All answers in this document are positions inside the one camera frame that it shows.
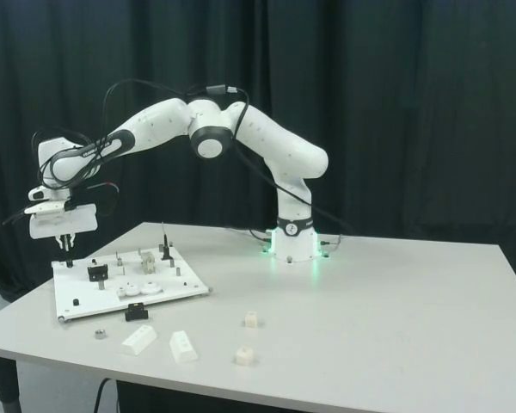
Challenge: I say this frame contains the long white peg holder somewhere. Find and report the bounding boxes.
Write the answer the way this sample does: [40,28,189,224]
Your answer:
[169,330,200,363]
[120,324,157,357]

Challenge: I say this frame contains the flat white mounting plate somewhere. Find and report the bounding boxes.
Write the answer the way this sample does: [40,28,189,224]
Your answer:
[24,200,67,215]

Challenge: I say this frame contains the dark table leg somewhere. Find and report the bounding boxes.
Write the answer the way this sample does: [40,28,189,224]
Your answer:
[0,354,23,413]

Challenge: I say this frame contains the black cable under table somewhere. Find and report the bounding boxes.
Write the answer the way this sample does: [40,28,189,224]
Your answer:
[95,377,115,413]

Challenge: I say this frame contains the black curtains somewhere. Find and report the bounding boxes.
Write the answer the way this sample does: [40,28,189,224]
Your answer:
[0,0,516,302]

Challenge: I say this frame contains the white task board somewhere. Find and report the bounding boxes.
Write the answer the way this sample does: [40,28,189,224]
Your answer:
[52,246,212,322]

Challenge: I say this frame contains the grey cable at arm foot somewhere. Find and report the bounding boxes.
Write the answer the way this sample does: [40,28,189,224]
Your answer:
[320,234,343,259]

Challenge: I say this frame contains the black D-SUB plug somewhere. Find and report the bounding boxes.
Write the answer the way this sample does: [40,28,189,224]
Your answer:
[124,301,150,322]

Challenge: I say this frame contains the black looped wrist cable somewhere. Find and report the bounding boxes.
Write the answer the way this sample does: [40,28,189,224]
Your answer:
[31,126,118,191]

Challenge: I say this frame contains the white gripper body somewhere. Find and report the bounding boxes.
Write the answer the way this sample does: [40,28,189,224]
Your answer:
[28,204,98,240]

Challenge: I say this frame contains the black cable at arm foot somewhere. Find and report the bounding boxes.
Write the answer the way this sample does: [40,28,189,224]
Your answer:
[224,225,273,243]

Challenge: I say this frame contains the beige connector block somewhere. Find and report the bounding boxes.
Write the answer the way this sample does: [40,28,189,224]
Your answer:
[138,250,157,275]

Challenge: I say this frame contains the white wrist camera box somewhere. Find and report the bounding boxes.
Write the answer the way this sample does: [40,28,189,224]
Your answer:
[28,185,55,202]

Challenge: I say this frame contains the black waterproof plug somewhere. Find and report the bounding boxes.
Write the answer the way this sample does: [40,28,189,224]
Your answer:
[159,221,175,262]

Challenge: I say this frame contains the white large gear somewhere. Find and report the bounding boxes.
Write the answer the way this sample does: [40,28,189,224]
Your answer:
[139,280,163,299]

